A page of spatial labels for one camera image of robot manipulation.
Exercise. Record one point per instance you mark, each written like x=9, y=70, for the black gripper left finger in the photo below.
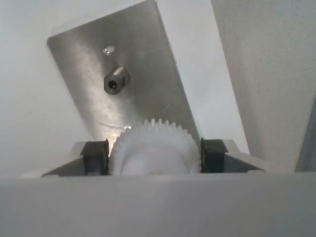
x=95, y=158

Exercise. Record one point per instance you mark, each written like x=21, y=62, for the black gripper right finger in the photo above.
x=212, y=155

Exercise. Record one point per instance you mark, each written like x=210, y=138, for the white medium gear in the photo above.
x=155, y=150

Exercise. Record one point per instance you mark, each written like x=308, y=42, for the white task board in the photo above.
x=24, y=74

